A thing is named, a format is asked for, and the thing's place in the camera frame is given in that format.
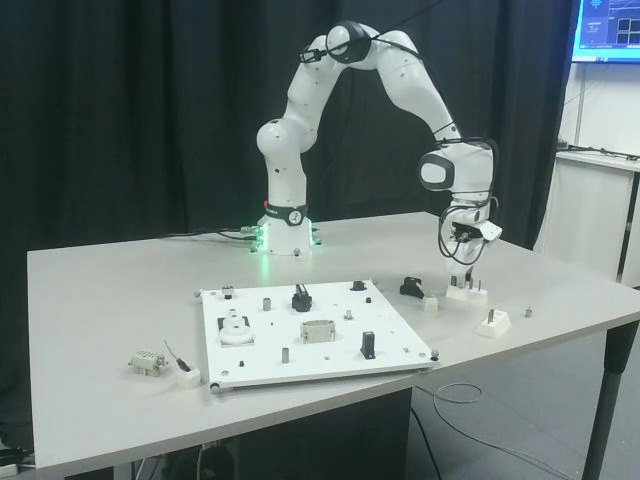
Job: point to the beige waterproof plug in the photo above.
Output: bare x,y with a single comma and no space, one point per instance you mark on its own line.
145,362

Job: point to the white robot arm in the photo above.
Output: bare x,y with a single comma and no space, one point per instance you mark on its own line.
310,125

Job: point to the large metal square peg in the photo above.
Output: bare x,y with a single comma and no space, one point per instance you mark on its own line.
456,281

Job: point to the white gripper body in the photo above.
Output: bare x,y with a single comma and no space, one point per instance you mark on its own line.
464,256

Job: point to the white large gear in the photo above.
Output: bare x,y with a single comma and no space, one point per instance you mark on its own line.
235,337

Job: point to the white square peg holder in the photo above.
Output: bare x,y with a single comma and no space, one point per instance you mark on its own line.
467,295

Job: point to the metal round peg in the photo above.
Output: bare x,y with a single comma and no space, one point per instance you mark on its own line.
491,316

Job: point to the white medium gear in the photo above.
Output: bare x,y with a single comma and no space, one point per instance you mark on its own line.
234,323

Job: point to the white round peg holder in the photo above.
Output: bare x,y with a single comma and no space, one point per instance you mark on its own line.
492,327

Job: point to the small white plug holder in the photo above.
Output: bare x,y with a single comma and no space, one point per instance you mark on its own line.
431,304

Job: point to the blue screen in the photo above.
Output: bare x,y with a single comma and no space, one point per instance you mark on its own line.
607,30

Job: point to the white task board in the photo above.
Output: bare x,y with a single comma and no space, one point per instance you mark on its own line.
310,360

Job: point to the metal BNC plug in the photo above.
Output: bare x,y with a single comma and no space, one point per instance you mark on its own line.
228,292

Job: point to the white cabinet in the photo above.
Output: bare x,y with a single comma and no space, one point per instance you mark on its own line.
590,215

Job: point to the black curtain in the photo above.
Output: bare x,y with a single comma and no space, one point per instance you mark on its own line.
125,125

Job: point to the black D-SUB plug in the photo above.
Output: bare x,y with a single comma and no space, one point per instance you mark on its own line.
411,287

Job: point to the black table leg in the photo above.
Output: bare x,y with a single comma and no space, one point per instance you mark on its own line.
612,390

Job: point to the white small gear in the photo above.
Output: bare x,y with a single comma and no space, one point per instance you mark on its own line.
234,313

